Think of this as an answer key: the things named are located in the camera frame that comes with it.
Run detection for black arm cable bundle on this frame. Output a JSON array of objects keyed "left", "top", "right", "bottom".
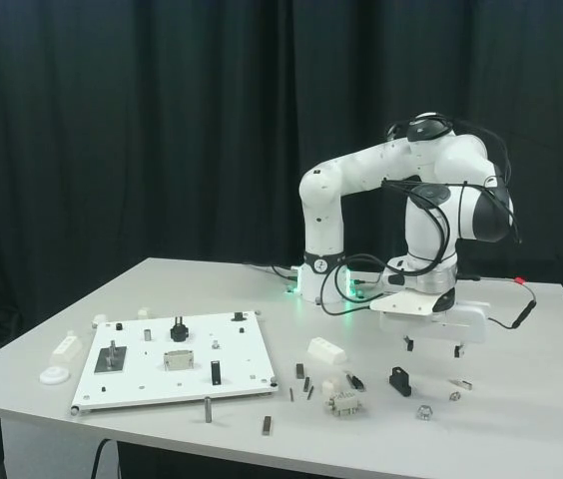
[{"left": 379, "top": 113, "right": 519, "bottom": 281}]

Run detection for white large gear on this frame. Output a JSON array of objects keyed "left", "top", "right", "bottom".
[{"left": 38, "top": 364, "right": 71, "bottom": 386}]

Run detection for black curtains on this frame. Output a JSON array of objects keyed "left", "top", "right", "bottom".
[{"left": 0, "top": 0, "right": 563, "bottom": 350}]

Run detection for white task board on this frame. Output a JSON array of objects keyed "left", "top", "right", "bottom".
[{"left": 70, "top": 308, "right": 279, "bottom": 415}]

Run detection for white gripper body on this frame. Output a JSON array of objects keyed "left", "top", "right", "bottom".
[{"left": 378, "top": 300, "right": 488, "bottom": 347}]

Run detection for black D-SUB plug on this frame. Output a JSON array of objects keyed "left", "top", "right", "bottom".
[{"left": 387, "top": 366, "right": 414, "bottom": 398}]

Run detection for black looping cable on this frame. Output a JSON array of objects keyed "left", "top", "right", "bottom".
[{"left": 321, "top": 253, "right": 403, "bottom": 317}]

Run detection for white three-hole peg holder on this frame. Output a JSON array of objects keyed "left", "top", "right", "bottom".
[
  {"left": 306, "top": 336, "right": 348, "bottom": 365},
  {"left": 50, "top": 333, "right": 85, "bottom": 367}
]

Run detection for beige waterproof plug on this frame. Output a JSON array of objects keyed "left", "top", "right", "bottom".
[{"left": 322, "top": 390, "right": 358, "bottom": 415}]

